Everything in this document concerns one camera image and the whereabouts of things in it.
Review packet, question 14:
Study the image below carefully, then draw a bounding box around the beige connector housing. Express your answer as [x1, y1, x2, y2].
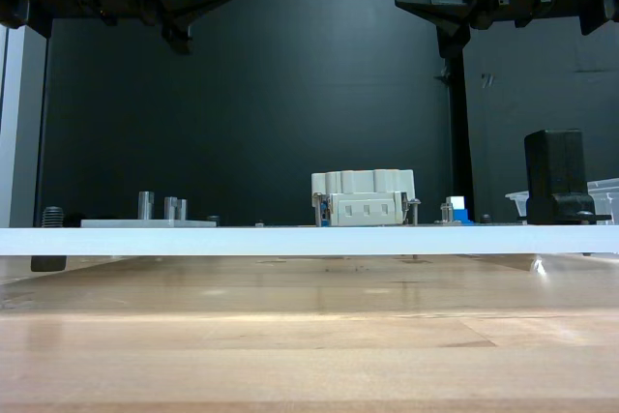
[310, 168, 423, 228]

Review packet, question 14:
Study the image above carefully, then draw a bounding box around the white task board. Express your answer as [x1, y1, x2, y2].
[0, 226, 619, 257]

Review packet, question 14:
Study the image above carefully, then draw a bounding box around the small blue white socket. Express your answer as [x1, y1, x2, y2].
[445, 194, 471, 224]

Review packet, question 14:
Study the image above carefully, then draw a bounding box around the black clamp block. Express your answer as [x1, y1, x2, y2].
[523, 128, 611, 226]

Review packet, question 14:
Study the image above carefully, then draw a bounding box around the black aluminium frame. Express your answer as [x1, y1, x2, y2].
[433, 57, 478, 226]

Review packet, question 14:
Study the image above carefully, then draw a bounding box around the clear plastic tub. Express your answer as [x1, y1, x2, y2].
[505, 178, 619, 226]

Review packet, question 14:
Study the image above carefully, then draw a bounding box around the grey metal fixture plate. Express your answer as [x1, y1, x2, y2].
[80, 219, 218, 229]

